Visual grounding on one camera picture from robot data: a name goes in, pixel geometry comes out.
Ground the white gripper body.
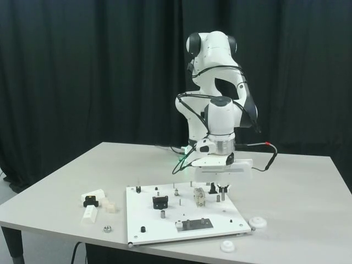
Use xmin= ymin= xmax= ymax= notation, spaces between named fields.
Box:
xmin=194 ymin=158 xmax=254 ymax=184

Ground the white task board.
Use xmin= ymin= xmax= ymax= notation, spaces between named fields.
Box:
xmin=125 ymin=182 xmax=252 ymax=240

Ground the white large gear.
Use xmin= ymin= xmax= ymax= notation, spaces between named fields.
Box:
xmin=248 ymin=217 xmax=268 ymax=230

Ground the black Ethernet plug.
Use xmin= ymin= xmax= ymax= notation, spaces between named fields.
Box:
xmin=151 ymin=195 xmax=169 ymax=211

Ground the small white cube holder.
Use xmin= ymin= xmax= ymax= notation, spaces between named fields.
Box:
xmin=101 ymin=199 xmax=118 ymax=215

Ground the long white holder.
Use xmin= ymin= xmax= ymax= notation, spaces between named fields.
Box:
xmin=80 ymin=188 xmax=107 ymax=202

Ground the black D-SUB plug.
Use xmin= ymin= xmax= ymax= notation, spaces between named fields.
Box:
xmin=82 ymin=195 xmax=100 ymax=208

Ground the white holder with holes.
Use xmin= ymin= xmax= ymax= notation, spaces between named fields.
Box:
xmin=80 ymin=206 xmax=98 ymax=226

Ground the black curtain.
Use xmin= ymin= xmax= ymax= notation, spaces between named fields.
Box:
xmin=0 ymin=0 xmax=352 ymax=193

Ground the black table leg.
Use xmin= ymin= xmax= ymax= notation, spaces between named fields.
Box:
xmin=1 ymin=225 xmax=22 ymax=264

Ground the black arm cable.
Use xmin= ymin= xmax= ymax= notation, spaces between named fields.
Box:
xmin=172 ymin=63 xmax=262 ymax=175

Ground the black floor cable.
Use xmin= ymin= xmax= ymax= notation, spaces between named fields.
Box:
xmin=71 ymin=241 xmax=84 ymax=264

